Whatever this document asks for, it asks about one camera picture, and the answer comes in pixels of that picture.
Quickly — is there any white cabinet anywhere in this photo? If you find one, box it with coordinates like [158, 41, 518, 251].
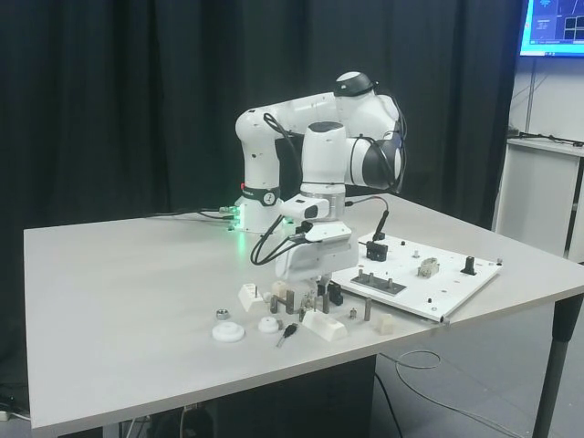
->
[491, 135, 584, 265]

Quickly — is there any black base cable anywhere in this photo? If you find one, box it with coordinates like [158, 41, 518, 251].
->
[151, 206, 239, 222]

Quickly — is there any black camera cable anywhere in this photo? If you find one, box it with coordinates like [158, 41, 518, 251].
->
[250, 213, 312, 266]

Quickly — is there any black curtain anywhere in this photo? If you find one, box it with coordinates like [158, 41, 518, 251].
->
[0, 0, 526, 412]

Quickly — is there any white large gear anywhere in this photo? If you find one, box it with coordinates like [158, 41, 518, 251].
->
[210, 322, 246, 344]

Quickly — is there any blue screen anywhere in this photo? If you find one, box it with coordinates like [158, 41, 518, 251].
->
[519, 0, 584, 60]

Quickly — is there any white peg holder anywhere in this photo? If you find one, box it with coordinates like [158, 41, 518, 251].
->
[302, 309, 349, 343]
[237, 282, 264, 314]

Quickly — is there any black rod with red tag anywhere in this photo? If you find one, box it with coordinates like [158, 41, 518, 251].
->
[346, 194, 391, 244]

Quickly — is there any white task board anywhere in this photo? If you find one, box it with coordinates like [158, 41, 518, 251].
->
[330, 231, 505, 325]

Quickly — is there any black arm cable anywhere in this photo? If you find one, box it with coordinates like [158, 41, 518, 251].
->
[359, 79, 408, 191]
[261, 110, 305, 152]

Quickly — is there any black table leg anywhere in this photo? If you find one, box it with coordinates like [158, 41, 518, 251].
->
[532, 297, 578, 438]

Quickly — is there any black floor cable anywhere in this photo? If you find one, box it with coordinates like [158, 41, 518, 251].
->
[373, 371, 414, 438]

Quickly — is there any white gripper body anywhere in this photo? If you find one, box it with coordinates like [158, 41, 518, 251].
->
[275, 239, 360, 281]

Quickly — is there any flat white mounting plate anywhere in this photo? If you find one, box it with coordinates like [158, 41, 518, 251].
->
[303, 223, 354, 244]

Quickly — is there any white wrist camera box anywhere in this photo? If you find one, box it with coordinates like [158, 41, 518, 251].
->
[279, 196, 330, 221]

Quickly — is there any grey floor cable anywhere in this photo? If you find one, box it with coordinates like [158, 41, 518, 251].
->
[377, 349, 539, 428]

